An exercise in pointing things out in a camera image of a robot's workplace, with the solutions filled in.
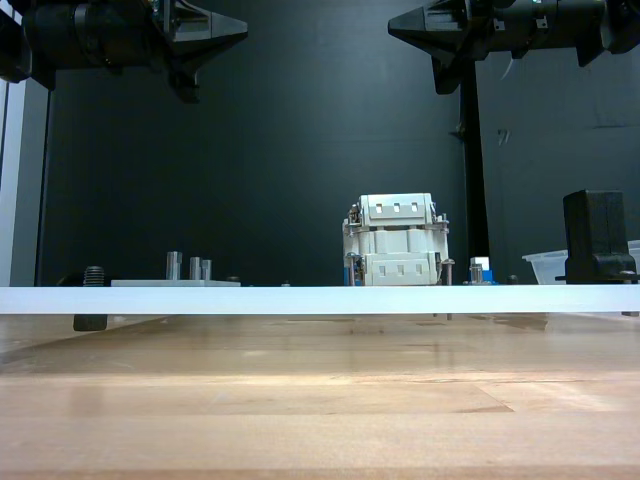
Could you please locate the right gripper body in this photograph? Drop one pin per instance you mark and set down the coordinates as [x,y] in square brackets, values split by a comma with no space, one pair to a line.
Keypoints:
[530,27]

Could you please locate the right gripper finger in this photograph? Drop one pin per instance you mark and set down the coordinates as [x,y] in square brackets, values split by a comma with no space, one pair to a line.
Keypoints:
[440,32]

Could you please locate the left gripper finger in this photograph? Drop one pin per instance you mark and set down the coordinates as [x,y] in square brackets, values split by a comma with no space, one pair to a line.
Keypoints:
[202,35]

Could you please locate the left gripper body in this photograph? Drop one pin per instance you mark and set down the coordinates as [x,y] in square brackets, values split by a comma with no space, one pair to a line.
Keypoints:
[95,35]

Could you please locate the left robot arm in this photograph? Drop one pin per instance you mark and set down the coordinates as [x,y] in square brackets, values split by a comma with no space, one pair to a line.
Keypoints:
[11,45]

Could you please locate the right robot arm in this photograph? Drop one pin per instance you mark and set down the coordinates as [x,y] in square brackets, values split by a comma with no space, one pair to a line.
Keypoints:
[622,25]

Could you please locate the beige connector top half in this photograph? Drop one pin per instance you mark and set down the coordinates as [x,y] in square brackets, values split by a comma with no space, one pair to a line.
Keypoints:
[395,210]

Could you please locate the clear plastic container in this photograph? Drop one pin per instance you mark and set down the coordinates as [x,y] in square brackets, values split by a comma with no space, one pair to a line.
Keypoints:
[547,265]

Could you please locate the beige many-pin connector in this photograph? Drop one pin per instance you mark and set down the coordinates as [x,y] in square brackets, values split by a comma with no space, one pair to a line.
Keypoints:
[400,267]

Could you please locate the black block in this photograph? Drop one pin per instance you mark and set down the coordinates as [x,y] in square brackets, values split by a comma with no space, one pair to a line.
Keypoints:
[595,235]

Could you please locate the short steel peg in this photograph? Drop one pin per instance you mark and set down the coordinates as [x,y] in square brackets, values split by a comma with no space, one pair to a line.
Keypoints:
[195,268]
[173,265]
[206,270]

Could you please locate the threaded stud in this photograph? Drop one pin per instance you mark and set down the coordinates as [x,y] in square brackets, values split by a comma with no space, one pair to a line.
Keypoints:
[94,276]

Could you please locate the blue socket block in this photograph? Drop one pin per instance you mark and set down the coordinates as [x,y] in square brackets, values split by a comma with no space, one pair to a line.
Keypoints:
[346,279]
[485,277]

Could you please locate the white task board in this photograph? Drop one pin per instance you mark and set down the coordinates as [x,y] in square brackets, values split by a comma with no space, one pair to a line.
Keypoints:
[320,300]

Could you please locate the grey peg base plate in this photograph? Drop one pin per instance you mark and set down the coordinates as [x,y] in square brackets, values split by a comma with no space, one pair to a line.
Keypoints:
[175,282]

